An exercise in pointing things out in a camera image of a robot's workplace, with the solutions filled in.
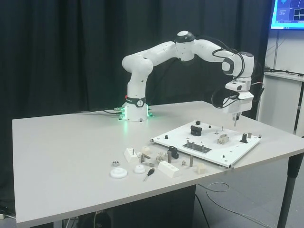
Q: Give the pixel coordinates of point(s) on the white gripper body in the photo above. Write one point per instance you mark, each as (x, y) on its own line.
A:
(238, 103)

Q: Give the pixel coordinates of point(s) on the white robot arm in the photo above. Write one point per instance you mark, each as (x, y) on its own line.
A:
(137, 64)

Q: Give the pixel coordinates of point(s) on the white peg holder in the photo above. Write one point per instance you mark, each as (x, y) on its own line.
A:
(130, 155)
(168, 169)

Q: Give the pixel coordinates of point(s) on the white task board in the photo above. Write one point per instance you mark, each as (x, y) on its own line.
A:
(213, 148)

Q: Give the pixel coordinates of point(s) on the white cabinet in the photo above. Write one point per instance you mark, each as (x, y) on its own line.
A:
(280, 104)

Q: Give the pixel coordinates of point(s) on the cream cube holder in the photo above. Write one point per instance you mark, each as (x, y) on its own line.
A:
(200, 169)

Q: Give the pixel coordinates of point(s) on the metal BNC plug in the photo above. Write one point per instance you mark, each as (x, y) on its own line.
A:
(183, 163)

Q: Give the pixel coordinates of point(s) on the black plug block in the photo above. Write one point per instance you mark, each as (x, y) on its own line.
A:
(173, 152)

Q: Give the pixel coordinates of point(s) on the metal D-SUB plug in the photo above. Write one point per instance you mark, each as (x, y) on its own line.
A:
(160, 157)

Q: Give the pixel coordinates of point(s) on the black table leg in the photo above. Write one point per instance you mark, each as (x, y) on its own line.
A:
(291, 185)

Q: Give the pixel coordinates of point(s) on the cream small holder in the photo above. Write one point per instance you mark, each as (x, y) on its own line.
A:
(145, 150)

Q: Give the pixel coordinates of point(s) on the dark cylindrical plug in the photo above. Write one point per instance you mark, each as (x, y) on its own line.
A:
(143, 157)

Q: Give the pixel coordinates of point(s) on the blue screen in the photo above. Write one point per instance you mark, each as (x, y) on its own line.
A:
(288, 14)

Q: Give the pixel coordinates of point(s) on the white medium gear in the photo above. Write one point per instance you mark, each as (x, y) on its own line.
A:
(139, 169)

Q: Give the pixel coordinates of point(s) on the metal hex nut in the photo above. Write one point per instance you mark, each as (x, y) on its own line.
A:
(115, 164)

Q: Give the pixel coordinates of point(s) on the white large gear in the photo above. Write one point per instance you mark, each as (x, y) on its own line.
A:
(118, 173)

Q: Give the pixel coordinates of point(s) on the black curtain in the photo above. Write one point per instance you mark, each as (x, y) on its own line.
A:
(59, 47)

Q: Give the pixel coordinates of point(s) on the white power strip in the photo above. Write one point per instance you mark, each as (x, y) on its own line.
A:
(2, 216)

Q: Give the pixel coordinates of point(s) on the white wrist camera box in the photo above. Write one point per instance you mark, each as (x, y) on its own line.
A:
(235, 86)

